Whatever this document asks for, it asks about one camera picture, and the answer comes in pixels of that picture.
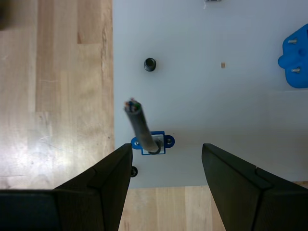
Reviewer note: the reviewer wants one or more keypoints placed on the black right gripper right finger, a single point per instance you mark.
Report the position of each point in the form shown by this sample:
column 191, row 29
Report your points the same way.
column 240, row 197

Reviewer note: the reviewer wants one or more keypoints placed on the silver screw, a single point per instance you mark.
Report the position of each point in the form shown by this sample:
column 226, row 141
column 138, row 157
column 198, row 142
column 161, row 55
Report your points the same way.
column 296, row 70
column 292, row 41

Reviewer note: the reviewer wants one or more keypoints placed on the white board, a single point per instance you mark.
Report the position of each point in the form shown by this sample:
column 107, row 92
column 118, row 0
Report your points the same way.
column 204, row 108

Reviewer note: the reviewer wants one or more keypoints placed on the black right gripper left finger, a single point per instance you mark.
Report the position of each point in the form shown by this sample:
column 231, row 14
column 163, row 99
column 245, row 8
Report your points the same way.
column 79, row 204

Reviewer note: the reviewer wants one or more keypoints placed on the black round nut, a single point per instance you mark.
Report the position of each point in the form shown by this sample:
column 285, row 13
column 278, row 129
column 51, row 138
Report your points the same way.
column 150, row 64

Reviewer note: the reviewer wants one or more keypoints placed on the blue rj45 socket holder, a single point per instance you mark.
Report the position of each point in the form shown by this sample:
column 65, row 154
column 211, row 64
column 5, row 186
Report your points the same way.
column 170, row 141

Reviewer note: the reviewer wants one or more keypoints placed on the small black screw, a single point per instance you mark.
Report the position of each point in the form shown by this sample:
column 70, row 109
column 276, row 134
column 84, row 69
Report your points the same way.
column 134, row 171

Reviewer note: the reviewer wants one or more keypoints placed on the blue connector housing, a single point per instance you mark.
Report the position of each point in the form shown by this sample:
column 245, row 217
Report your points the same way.
column 296, row 57

